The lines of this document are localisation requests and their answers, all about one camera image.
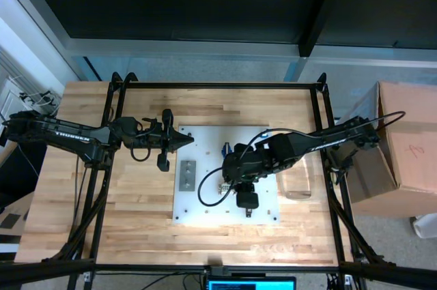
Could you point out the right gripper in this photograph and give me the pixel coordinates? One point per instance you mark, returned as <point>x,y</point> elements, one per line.
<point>247,199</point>

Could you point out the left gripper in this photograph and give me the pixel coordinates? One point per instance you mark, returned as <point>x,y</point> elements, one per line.
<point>167,140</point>

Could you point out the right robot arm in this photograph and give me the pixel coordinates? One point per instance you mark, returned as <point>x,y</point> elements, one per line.
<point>297,143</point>

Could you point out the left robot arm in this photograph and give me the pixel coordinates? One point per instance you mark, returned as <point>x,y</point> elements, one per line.
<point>68,134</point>

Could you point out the beige many-pin connector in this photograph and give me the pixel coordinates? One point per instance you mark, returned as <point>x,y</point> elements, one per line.
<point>224,189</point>

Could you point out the clear plastic container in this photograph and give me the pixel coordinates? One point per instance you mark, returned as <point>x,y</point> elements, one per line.
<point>298,195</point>

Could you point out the grey metal plate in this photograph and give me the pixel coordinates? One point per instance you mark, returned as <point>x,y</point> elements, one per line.
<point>183,179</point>

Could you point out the white task board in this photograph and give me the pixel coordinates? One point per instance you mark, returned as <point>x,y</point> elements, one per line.
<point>208,208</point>

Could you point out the blue socket block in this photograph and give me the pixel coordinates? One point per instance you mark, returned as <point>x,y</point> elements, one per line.
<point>225,149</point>

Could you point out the blue screen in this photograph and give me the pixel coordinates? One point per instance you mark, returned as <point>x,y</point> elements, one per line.
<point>249,284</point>

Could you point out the cardboard box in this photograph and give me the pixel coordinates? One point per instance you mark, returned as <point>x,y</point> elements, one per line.
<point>406,153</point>

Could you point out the black frame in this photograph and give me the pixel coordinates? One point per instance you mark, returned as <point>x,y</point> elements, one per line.
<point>102,208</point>

